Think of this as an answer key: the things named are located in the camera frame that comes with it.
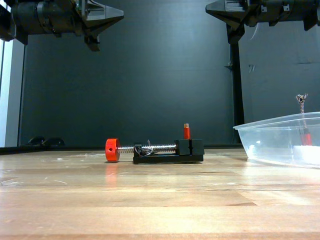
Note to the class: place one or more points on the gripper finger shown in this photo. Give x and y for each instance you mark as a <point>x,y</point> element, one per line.
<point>230,7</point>
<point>235,18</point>
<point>100,26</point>
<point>110,13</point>

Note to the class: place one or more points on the black vise with red knob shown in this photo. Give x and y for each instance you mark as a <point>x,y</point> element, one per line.
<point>190,150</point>

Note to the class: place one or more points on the black wall post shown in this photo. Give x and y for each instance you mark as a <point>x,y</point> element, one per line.
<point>236,100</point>

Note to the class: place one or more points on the white foam block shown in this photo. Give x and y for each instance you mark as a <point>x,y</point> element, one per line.
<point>307,155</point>

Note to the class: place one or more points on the clear plastic tub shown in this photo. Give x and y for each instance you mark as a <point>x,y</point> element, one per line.
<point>270,150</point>

